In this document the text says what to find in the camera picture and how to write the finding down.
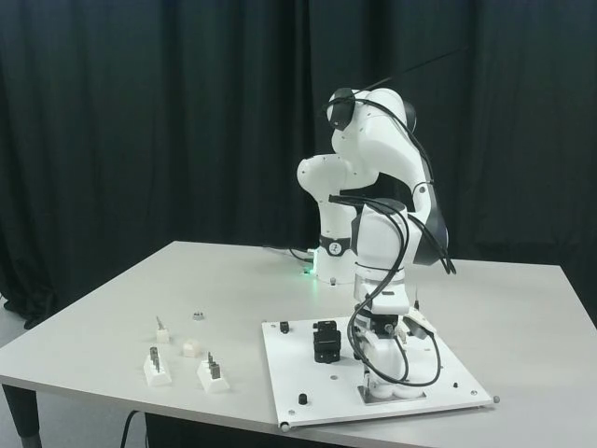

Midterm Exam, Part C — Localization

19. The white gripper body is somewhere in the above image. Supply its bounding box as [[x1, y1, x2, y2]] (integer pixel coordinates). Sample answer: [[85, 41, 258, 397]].
[[361, 333, 410, 388]]

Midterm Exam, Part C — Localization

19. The black D-SUB plug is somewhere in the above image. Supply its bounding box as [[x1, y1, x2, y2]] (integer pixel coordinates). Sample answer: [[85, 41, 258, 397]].
[[311, 319, 342, 366]]

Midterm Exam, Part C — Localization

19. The white task board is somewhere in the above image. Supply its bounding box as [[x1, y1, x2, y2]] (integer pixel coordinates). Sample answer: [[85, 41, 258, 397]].
[[260, 313, 500, 430]]

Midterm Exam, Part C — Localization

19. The white square peg holder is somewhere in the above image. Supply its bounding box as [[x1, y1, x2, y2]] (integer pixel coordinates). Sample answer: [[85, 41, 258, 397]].
[[195, 359, 233, 394]]

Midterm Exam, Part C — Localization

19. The black box under table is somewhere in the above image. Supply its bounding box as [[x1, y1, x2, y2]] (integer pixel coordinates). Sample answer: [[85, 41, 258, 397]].
[[144, 413, 337, 448]]

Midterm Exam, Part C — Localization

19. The white round peg holder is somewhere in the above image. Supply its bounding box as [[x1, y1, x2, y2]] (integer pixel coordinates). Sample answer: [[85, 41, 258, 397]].
[[141, 353, 173, 388]]

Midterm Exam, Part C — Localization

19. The black curtain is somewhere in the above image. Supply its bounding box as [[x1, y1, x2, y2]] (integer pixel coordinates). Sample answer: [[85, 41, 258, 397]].
[[0, 0, 597, 328]]

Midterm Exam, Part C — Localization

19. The black table leg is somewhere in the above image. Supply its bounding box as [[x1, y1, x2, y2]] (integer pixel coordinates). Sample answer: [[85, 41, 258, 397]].
[[4, 383, 39, 448]]

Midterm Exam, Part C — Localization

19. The flat white mount plate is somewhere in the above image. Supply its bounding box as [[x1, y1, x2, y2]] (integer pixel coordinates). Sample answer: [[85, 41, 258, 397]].
[[403, 313, 437, 335]]

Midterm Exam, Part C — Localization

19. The black base cable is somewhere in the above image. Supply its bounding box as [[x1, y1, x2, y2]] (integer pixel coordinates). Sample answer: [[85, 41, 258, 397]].
[[263, 245, 314, 262]]

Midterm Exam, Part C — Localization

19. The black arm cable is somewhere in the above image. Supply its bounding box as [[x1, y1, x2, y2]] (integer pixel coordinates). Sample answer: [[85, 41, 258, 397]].
[[324, 45, 472, 276]]

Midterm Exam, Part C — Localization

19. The black floor cable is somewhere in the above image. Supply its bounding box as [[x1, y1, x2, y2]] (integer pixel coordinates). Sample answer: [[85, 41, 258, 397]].
[[121, 409, 144, 448]]

